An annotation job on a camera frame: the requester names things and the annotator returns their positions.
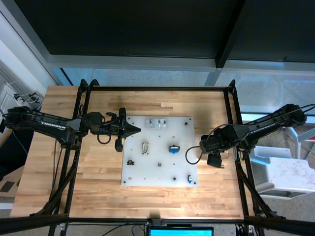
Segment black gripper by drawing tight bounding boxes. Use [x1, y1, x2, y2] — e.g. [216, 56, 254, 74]
[199, 129, 227, 170]
[108, 107, 143, 153]

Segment aluminium block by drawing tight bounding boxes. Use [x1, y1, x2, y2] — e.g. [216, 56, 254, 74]
[145, 118, 168, 130]

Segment white board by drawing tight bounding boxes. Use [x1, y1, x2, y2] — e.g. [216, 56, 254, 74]
[120, 115, 199, 188]

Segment white plastic stool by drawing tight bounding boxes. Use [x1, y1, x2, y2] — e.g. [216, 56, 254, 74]
[251, 146, 315, 200]

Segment blue laptop screen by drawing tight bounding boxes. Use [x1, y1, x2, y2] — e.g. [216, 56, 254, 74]
[147, 226, 214, 236]

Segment black rectangular panel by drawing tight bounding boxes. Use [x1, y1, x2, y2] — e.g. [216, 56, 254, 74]
[0, 127, 34, 179]

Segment brown cardboard sheet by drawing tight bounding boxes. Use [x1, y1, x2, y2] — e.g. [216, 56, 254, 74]
[0, 166, 25, 199]

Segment black foam pad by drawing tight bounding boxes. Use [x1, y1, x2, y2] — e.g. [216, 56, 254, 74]
[0, 181, 15, 193]

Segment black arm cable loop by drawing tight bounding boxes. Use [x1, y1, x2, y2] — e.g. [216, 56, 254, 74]
[185, 146, 206, 165]

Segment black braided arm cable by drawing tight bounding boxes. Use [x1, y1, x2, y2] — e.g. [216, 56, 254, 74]
[96, 131, 112, 145]

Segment black aluminium frame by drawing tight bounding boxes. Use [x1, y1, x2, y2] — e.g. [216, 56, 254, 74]
[0, 78, 315, 236]

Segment black low camera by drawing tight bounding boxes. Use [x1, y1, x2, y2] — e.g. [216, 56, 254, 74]
[150, 212, 162, 226]

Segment grey chair frame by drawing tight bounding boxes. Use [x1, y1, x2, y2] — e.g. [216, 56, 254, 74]
[290, 125, 315, 159]

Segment tangled charger cables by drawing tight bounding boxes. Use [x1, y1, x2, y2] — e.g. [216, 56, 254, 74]
[12, 92, 44, 104]

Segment black vertical post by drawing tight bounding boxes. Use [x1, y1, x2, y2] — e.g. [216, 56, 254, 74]
[215, 0, 247, 69]

